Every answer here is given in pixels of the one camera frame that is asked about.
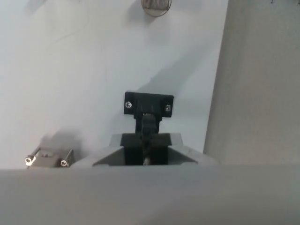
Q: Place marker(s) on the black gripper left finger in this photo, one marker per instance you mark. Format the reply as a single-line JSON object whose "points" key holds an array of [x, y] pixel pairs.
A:
{"points": [[131, 150]]}

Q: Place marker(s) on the white task board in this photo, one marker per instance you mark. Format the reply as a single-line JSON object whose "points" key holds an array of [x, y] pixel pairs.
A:
{"points": [[70, 82]]}

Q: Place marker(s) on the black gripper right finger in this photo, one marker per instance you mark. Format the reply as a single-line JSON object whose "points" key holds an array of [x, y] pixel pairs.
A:
{"points": [[161, 150]]}

